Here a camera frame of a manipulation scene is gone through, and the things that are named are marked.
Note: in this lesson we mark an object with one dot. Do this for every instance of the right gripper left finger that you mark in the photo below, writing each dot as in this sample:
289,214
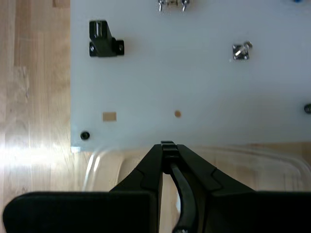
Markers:
85,213

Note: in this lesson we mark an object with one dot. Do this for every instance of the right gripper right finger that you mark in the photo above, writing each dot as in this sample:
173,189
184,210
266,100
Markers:
243,213

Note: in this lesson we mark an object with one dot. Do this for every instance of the white taskboard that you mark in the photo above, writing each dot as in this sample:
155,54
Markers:
170,85

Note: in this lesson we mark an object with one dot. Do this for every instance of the beige multi-pin connector housing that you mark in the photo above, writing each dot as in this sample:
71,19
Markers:
172,3

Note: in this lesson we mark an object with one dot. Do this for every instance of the clear plastic tub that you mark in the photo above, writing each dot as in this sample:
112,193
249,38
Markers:
111,167

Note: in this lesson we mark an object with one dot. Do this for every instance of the small silver metal socket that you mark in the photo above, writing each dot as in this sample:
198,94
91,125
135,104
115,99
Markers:
241,52

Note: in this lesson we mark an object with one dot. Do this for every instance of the black USB socket bracket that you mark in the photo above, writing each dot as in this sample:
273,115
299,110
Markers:
102,41

